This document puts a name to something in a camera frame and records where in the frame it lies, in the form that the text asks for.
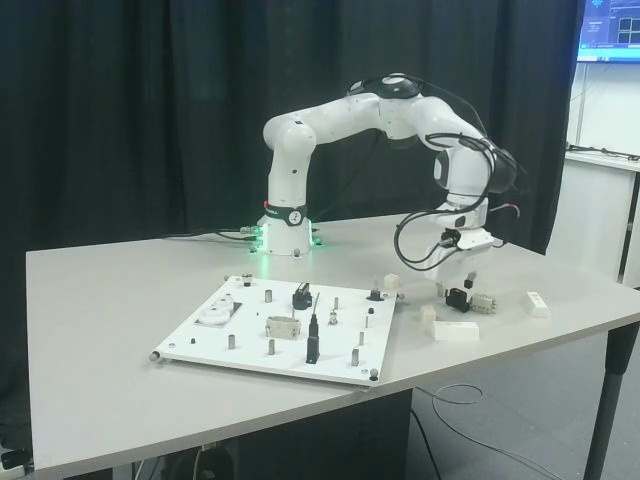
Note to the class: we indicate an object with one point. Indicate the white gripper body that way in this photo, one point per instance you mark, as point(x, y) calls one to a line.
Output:
point(450, 265)

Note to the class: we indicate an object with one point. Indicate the black USB plug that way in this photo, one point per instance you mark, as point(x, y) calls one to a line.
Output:
point(313, 337)

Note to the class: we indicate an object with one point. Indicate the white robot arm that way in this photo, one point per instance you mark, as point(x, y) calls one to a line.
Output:
point(325, 120)

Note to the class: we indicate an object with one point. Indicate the black D-SUB plug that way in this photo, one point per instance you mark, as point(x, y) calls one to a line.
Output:
point(457, 300)

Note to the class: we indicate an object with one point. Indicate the grey waterproof plug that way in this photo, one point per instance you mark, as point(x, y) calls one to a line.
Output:
point(485, 304)

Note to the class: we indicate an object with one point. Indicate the small white holder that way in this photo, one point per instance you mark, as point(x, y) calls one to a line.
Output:
point(427, 317)
point(391, 280)

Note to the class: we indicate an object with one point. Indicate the long white holder with holes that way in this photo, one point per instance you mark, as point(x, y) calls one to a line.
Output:
point(456, 331)
point(535, 305)

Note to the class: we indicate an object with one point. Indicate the metal square peg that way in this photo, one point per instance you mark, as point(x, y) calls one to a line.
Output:
point(270, 346)
point(355, 357)

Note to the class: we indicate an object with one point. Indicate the metal BNC plug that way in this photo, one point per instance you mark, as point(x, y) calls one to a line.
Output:
point(331, 317)

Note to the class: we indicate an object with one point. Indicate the white cabinet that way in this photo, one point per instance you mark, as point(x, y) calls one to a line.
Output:
point(600, 215)

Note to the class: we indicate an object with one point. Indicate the black table leg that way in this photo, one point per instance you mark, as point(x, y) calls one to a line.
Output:
point(610, 395)

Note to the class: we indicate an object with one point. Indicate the metal bolt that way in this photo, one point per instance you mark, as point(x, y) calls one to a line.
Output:
point(246, 280)

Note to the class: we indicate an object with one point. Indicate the white medium gear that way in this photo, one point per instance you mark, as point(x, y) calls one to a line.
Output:
point(223, 303)

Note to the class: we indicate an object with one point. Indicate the white large gear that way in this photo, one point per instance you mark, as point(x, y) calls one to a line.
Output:
point(214, 317)

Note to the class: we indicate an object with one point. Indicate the white task board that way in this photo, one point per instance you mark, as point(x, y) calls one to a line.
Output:
point(210, 345)

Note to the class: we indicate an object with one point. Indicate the blue screen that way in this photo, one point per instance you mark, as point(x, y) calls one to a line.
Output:
point(607, 30)

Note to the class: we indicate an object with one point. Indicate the black curtain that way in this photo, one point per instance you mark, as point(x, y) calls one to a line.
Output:
point(150, 100)

